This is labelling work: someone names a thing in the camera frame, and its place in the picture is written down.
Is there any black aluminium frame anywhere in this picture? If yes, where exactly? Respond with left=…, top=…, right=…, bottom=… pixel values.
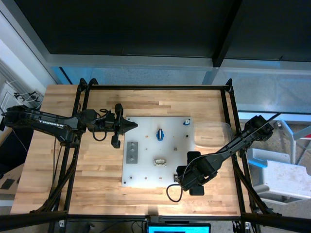
left=0, top=77, right=311, bottom=233

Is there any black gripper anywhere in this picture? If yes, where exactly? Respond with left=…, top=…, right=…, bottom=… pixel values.
left=104, top=103, right=138, bottom=149
left=176, top=151, right=205, bottom=196

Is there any blue clamp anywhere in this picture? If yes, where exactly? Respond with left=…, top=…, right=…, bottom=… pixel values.
left=155, top=128, right=166, bottom=142

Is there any wall power cable bundle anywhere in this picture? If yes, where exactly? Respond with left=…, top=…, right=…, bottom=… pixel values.
left=13, top=91, right=43, bottom=104

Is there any blue-edged screen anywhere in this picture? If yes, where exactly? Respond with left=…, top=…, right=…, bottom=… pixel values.
left=145, top=223, right=211, bottom=233

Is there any black partition post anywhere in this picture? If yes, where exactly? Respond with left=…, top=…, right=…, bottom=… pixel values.
left=212, top=0, right=243, bottom=68

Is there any white plastic stool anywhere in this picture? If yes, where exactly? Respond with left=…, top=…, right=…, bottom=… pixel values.
left=247, top=148, right=311, bottom=204

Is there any grey aluminium bar holder block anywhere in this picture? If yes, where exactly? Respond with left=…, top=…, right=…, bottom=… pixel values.
left=124, top=141, right=139, bottom=165

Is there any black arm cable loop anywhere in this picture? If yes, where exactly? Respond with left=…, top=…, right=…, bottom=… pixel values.
left=166, top=183, right=183, bottom=203
left=92, top=126, right=108, bottom=142

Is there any clear plastic tub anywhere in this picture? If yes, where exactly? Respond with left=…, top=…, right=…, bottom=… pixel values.
left=193, top=122, right=232, bottom=149

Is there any white taskboard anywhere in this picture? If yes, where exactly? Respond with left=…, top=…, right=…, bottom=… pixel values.
left=121, top=116, right=199, bottom=188

